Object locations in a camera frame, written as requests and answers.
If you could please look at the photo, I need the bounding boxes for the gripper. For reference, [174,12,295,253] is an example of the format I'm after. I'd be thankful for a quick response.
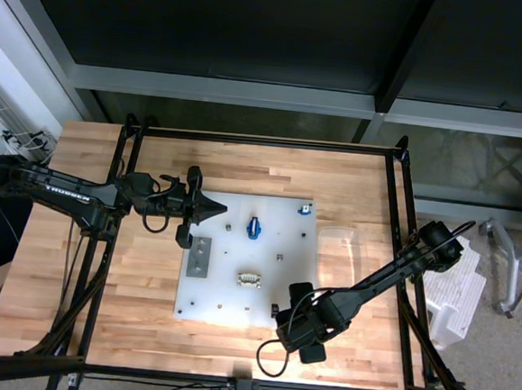
[274,279,334,367]
[152,163,233,254]

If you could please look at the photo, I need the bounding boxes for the blue bar clamp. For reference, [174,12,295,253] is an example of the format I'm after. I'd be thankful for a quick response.
[243,214,265,241]

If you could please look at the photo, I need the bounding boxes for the grey metal plate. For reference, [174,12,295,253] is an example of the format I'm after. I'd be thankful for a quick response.
[185,234,215,280]

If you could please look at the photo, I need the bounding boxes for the white task board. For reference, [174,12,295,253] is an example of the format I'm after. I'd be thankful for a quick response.
[172,188,321,334]

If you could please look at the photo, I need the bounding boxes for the clear plastic tub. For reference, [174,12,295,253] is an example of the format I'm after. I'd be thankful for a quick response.
[312,224,371,300]

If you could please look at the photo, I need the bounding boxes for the white plastic step stool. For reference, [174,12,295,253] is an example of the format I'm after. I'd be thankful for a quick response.
[418,232,485,356]

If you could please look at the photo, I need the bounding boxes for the white power strip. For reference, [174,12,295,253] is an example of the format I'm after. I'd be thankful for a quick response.
[0,127,55,162]

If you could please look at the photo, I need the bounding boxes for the long black looping cable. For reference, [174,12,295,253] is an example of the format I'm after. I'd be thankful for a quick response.
[254,337,298,380]

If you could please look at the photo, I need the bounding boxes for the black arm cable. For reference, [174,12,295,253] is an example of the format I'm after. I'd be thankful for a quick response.
[139,207,171,236]

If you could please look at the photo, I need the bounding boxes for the black aluminium frame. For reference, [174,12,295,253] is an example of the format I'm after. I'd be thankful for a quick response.
[0,102,522,390]

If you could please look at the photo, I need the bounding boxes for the grey aluminium wall rail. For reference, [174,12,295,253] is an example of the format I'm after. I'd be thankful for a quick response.
[67,62,522,140]

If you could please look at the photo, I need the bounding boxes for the silver metal chair frame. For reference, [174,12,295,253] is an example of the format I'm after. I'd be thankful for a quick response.
[472,215,522,321]

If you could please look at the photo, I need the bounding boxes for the grey wall post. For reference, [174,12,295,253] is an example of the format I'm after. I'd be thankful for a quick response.
[0,0,104,122]

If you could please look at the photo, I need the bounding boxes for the black wall post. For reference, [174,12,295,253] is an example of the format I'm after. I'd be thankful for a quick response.
[372,0,462,130]

